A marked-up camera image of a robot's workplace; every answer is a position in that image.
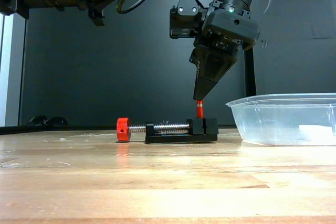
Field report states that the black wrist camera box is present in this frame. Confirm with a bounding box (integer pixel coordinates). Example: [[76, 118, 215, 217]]
[[169, 0, 208, 40]]

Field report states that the black rounded lump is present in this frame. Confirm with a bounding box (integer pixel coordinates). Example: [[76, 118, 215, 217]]
[[44, 116, 69, 126], [28, 115, 48, 125]]

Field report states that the clear plastic tub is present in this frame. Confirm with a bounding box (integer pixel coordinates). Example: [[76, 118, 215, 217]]
[[225, 92, 336, 147]]

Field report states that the black vise with red knob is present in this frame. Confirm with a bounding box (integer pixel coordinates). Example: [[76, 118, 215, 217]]
[[116, 117, 219, 145]]

